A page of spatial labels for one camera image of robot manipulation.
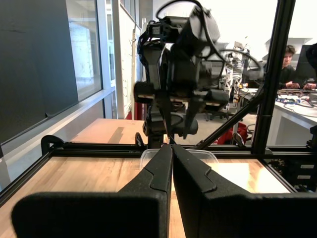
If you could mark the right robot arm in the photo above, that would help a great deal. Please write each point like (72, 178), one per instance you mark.
(193, 32)

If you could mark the person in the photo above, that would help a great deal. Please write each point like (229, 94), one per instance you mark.
(288, 74)

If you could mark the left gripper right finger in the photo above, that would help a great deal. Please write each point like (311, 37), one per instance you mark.
(247, 215)

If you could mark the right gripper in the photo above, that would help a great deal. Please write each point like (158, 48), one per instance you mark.
(184, 79)

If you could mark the clear plastic container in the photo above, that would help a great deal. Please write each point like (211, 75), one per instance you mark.
(148, 156)

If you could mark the window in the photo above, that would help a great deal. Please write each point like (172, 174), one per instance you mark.
(84, 49)

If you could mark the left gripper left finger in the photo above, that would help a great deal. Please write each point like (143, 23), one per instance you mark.
(99, 213)

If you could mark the white desk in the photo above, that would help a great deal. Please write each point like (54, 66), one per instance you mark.
(292, 116)

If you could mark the black frame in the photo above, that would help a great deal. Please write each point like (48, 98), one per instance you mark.
(275, 74)

